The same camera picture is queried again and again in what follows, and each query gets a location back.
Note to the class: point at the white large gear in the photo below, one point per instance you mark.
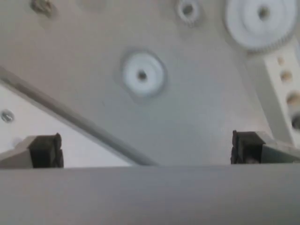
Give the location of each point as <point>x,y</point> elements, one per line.
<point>243,28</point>

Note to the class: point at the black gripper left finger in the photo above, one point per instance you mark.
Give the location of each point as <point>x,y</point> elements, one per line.
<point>44,152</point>

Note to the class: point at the white medium gear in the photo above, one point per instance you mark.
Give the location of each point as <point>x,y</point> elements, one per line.
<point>133,79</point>

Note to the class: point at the white round peg holder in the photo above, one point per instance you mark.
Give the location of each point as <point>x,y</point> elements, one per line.
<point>273,70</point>

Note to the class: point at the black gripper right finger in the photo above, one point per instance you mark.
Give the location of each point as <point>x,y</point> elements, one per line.
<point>246,150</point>

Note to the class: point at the white small gear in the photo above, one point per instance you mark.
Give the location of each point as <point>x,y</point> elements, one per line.
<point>195,14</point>

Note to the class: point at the white task board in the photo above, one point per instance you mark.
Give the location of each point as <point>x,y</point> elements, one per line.
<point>35,122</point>

